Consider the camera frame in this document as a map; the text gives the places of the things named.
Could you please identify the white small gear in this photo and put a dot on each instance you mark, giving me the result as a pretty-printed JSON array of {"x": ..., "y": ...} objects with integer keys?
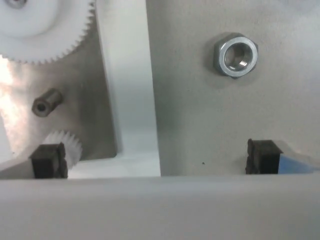
[{"x": 73, "y": 150}]

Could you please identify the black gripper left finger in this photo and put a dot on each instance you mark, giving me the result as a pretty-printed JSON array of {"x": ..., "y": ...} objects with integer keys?
[{"x": 47, "y": 162}]

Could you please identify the white task board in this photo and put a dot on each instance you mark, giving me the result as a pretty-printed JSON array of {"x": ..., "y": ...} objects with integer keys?
[{"x": 130, "y": 100}]

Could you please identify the white large gear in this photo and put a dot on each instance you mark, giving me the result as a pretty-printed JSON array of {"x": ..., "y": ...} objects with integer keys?
[{"x": 27, "y": 30}]

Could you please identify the metal hex nut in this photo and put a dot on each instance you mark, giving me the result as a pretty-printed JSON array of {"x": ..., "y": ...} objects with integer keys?
[{"x": 236, "y": 53}]

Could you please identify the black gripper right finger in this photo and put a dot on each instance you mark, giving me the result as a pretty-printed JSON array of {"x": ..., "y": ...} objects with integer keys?
[{"x": 265, "y": 160}]

